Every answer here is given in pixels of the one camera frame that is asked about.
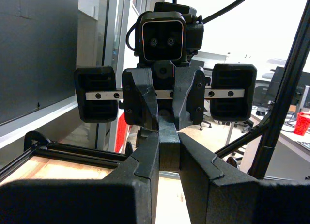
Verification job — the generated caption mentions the red cup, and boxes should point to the red cup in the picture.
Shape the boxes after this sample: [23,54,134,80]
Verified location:
[293,112,310,137]

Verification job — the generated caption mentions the steel bar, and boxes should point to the steel bar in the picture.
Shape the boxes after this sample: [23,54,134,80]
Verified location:
[158,113,181,173]

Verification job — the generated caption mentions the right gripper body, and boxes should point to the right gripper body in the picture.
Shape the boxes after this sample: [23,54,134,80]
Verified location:
[73,63,258,124]

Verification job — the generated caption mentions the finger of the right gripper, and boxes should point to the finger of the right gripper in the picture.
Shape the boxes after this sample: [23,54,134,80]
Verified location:
[122,68,160,132]
[172,66,206,131]

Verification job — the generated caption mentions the black office chair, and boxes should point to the black office chair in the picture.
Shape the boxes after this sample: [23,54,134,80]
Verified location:
[253,79,276,106]

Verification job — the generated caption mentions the white desk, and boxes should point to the white desk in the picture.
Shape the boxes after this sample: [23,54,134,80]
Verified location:
[251,112,310,167]

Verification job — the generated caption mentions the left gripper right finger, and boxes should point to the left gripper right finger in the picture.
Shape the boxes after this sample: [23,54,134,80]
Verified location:
[178,132,310,224]

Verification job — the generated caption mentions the black cable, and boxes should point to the black cable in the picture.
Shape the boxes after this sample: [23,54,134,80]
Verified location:
[201,0,257,24]

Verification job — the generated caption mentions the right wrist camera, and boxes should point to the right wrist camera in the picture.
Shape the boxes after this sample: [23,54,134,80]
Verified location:
[134,11,187,63]

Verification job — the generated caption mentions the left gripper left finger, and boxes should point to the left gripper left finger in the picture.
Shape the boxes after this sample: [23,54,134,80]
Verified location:
[0,132,160,224]

